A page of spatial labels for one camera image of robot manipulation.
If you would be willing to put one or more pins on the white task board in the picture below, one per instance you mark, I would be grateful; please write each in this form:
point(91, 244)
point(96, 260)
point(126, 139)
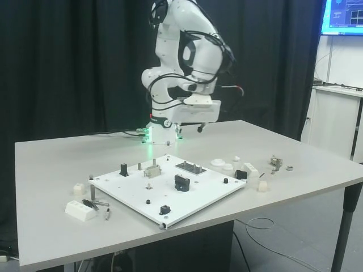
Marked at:
point(158, 195)

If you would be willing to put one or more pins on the black Ethernet plug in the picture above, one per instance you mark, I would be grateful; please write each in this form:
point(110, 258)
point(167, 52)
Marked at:
point(241, 174)

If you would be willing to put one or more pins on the metal BNC plug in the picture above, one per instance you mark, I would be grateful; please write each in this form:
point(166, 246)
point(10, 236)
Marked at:
point(289, 168)

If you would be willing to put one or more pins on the blue screen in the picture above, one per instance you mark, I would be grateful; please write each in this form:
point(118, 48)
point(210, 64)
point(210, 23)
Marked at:
point(343, 17)

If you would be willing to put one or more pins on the metal round peg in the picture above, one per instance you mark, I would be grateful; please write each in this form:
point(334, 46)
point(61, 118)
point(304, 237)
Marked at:
point(139, 166)
point(102, 203)

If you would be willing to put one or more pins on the small metal waterproof plug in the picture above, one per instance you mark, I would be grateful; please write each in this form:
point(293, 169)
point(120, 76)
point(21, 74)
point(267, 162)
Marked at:
point(108, 213)

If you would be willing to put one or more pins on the metal D-SUB plug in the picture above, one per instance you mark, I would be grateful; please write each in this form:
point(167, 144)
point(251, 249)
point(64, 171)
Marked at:
point(275, 161)

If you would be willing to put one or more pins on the white holder with holes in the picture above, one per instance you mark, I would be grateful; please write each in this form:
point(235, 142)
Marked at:
point(78, 212)

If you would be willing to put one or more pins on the black curtain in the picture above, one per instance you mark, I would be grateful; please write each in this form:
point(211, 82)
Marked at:
point(71, 56)

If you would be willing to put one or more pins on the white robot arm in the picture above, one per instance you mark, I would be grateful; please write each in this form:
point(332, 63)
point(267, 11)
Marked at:
point(170, 51)

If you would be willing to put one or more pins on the tall metal square peg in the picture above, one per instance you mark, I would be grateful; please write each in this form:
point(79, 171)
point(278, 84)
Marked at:
point(92, 194)

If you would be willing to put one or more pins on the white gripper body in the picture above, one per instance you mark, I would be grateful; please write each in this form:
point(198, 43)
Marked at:
point(195, 112)

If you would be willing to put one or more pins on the white cabinet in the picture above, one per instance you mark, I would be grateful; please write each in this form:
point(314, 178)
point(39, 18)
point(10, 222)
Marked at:
point(334, 122)

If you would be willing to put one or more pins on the white large gear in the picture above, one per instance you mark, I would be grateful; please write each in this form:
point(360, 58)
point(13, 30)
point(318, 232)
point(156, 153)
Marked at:
point(217, 163)

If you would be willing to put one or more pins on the white small gear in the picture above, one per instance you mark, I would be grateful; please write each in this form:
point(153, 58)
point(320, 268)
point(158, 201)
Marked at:
point(236, 158)

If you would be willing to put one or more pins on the white power strip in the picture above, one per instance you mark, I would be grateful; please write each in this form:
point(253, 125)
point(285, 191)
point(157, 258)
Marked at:
point(3, 258)

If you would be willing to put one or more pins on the dark grey table leg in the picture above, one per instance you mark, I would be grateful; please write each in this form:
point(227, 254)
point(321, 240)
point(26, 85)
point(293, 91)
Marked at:
point(347, 226)

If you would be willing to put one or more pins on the white long plug holder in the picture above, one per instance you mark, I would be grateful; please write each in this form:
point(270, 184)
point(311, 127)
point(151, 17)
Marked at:
point(250, 169)

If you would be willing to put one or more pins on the white small cube holder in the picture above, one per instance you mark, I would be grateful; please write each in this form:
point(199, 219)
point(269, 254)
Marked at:
point(263, 187)
point(79, 189)

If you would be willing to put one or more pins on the white medium gear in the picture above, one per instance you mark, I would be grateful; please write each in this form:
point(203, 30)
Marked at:
point(227, 166)

